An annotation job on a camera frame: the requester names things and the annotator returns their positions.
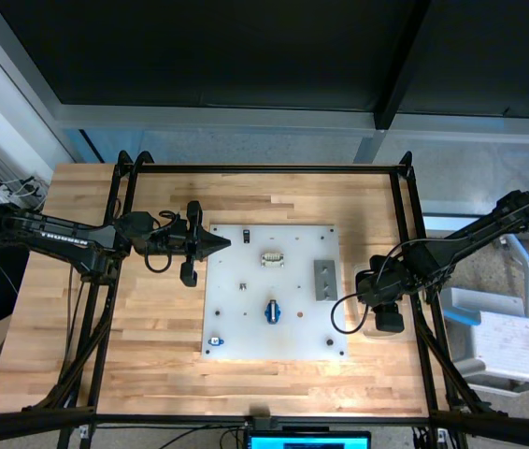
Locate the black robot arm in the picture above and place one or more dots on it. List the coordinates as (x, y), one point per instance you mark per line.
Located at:
(59, 236)
(479, 229)

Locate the white plastic board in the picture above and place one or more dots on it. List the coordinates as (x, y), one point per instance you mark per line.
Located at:
(255, 337)

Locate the blue round holder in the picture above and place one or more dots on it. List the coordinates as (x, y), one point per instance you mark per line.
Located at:
(278, 312)

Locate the blue laptop screen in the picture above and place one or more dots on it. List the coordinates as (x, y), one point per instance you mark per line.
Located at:
(306, 442)

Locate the silver metal frame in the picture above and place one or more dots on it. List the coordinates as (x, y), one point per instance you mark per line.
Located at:
(246, 117)

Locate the black metal table frame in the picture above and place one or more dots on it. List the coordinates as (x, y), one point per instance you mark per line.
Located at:
(264, 167)

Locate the grey cylinder holder block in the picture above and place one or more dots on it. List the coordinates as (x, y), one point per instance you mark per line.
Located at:
(319, 290)

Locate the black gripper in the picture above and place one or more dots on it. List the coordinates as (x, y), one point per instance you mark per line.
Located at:
(189, 276)
(388, 322)

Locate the beige connector housing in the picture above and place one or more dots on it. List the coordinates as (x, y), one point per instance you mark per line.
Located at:
(273, 260)

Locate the black table-level camera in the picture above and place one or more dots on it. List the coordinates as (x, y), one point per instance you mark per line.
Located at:
(263, 417)

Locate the blue square holder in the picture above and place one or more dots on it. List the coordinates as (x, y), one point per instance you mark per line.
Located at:
(220, 342)

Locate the black silver-topped block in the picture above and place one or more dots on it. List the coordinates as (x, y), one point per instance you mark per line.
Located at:
(272, 309)

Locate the white step stool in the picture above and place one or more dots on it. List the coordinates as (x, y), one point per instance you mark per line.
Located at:
(512, 346)

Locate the black overhead beam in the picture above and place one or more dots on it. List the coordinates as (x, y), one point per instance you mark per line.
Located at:
(400, 70)

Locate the clear plastic tub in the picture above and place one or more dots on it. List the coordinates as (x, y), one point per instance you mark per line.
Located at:
(395, 336)

